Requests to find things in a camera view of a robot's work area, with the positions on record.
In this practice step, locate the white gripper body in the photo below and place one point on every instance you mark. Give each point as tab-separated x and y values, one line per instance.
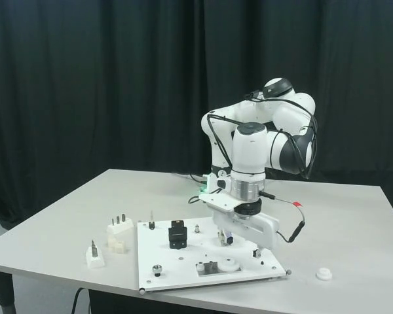
252	229

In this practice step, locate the white medium gear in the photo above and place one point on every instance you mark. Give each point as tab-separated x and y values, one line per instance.
324	274

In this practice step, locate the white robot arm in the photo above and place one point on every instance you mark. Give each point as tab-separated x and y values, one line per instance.
249	147

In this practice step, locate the white large gear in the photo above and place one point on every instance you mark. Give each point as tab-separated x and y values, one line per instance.
230	264

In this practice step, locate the white small gear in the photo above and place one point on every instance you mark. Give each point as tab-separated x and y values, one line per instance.
200	267

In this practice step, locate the pale plug connector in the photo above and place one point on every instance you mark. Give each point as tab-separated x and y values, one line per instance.
221	238

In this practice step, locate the metal BNC plug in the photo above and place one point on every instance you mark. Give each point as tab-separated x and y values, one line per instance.
196	228

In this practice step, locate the black D-SUB plug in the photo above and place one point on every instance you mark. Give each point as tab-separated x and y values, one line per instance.
177	237

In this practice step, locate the white task board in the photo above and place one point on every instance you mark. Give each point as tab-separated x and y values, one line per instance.
170	265

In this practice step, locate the metal bolt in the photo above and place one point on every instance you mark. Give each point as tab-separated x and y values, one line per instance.
157	269

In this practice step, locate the white wide peg holder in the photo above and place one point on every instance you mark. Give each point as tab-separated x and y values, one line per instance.
119	227

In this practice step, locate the cream block holder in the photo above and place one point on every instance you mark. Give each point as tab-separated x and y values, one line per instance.
117	245

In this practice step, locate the short metal peg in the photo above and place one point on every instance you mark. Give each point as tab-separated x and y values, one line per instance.
96	252

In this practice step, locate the white small peg holder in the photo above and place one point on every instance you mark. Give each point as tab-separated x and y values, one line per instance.
95	260

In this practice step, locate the thin metal peg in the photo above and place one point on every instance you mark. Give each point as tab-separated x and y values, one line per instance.
92	246

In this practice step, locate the black curtains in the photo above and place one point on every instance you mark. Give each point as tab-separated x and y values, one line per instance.
85	81

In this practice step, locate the dark table leg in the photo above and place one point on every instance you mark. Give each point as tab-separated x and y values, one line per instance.
1	289

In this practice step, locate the flat white mount plate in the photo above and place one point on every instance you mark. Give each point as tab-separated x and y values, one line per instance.
217	201

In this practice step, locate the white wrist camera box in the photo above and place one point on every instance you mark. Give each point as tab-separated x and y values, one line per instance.
220	183

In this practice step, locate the black post with thin rod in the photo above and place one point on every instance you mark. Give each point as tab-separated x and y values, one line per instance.
151	224

